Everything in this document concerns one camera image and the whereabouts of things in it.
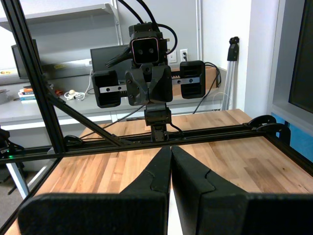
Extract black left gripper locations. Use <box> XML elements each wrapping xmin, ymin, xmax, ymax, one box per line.
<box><xmin>91</xmin><ymin>60</ymin><xmax>206</xmax><ymax>109</ymax></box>

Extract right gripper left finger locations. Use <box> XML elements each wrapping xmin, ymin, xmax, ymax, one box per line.
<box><xmin>18</xmin><ymin>146</ymin><xmax>172</xmax><ymax>235</ymax></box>

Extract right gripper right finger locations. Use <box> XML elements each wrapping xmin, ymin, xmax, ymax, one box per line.
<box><xmin>171</xmin><ymin>146</ymin><xmax>313</xmax><ymax>235</ymax></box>

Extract white taskboard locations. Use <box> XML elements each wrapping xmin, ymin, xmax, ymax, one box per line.
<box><xmin>167</xmin><ymin>182</ymin><xmax>183</xmax><ymax>235</ymax></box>

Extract wide black computer monitor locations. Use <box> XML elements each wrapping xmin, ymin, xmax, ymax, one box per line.
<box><xmin>89</xmin><ymin>45</ymin><xmax>134</xmax><ymax>82</ymax></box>

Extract grey desk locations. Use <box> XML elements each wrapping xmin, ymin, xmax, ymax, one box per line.
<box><xmin>0</xmin><ymin>67</ymin><xmax>229</xmax><ymax>131</ymax></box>

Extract aluminium tripod black head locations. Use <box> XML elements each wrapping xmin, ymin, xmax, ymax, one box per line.
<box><xmin>223</xmin><ymin>36</ymin><xmax>241</xmax><ymax>111</ymax></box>

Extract white table leg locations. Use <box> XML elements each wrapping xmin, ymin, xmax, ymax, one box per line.
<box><xmin>5</xmin><ymin>161</ymin><xmax>31</xmax><ymax>200</ymax></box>

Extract grey metal shelf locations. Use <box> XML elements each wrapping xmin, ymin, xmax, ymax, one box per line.
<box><xmin>0</xmin><ymin>2</ymin><xmax>123</xmax><ymax>81</ymax></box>

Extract black device green light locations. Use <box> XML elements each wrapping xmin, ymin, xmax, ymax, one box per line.
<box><xmin>0</xmin><ymin>127</ymin><xmax>24</xmax><ymax>159</ymax></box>

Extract stack of books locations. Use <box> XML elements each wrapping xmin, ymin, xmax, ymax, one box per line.
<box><xmin>18</xmin><ymin>87</ymin><xmax>38</xmax><ymax>102</ymax></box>

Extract small black computer monitor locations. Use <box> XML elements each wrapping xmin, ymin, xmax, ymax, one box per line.
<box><xmin>11</xmin><ymin>38</ymin><xmax>43</xmax><ymax>80</ymax></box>

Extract dark glass window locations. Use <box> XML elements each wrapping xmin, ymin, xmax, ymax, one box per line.
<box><xmin>288</xmin><ymin>0</ymin><xmax>313</xmax><ymax>115</ymax></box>

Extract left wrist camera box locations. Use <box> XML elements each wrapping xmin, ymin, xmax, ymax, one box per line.
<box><xmin>130</xmin><ymin>36</ymin><xmax>163</xmax><ymax>66</ymax></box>

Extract white wall outlet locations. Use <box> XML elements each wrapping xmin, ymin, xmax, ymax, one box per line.
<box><xmin>168</xmin><ymin>49</ymin><xmax>178</xmax><ymax>64</ymax></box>

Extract thin left camera cable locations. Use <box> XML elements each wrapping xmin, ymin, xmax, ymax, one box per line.
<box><xmin>156</xmin><ymin>23</ymin><xmax>179</xmax><ymax>54</ymax></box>

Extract black desk cable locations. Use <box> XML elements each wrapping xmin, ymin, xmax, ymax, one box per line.
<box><xmin>192</xmin><ymin>62</ymin><xmax>223</xmax><ymax>115</ymax></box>

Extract coiled white cable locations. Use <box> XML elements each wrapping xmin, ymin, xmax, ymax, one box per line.
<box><xmin>64</xmin><ymin>89</ymin><xmax>87</xmax><ymax>101</ymax></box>

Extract black aluminium frame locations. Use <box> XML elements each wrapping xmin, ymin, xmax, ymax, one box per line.
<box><xmin>0</xmin><ymin>0</ymin><xmax>313</xmax><ymax>228</ymax></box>

